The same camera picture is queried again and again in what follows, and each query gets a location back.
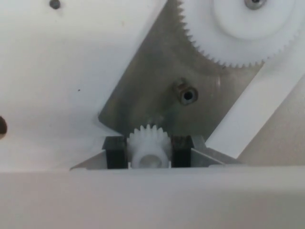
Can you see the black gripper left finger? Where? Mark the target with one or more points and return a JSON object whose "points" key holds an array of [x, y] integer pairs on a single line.
{"points": [[114, 152]]}

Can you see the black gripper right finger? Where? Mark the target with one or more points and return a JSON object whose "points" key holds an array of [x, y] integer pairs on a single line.
{"points": [[181, 152]]}

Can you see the white small gear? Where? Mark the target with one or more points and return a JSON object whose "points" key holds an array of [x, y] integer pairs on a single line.
{"points": [[149, 148]]}

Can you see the white large gear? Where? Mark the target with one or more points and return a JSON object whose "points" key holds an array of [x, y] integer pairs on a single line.
{"points": [[238, 31]]}

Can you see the white task board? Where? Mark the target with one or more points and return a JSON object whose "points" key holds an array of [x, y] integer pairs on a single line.
{"points": [[47, 71]]}

